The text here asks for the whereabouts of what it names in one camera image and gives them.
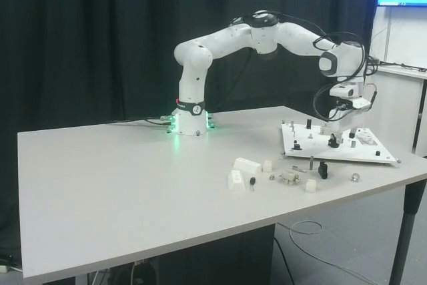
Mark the thin metal round peg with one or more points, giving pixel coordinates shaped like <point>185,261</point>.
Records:
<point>310,163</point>

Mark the black curtain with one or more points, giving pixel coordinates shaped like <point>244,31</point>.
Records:
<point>66,31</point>

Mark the dark table leg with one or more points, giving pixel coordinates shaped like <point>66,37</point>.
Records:
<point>408,215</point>

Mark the white sloped holder block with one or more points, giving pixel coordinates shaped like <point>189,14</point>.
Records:
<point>237,181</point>

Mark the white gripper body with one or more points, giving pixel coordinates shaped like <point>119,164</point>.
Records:
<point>343,118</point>

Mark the grey metal plug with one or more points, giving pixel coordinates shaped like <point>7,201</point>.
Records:
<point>289,178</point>

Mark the metal bolt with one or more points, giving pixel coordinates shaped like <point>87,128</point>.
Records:
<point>273,177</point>

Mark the black round plug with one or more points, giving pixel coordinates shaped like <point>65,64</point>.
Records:
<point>253,182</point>

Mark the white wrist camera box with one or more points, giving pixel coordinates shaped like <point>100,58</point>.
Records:
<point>342,92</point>

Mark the small white cube holder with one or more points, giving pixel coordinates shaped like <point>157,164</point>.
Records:
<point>310,186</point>
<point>268,165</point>

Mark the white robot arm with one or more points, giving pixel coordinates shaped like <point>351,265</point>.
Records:
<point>193,64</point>

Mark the white task board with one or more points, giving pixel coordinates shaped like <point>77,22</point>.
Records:
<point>317,151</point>

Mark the white long holder block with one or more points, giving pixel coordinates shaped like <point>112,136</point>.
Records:
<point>247,165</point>

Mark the metal BNC plug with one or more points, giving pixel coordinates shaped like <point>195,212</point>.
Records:
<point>355,177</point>

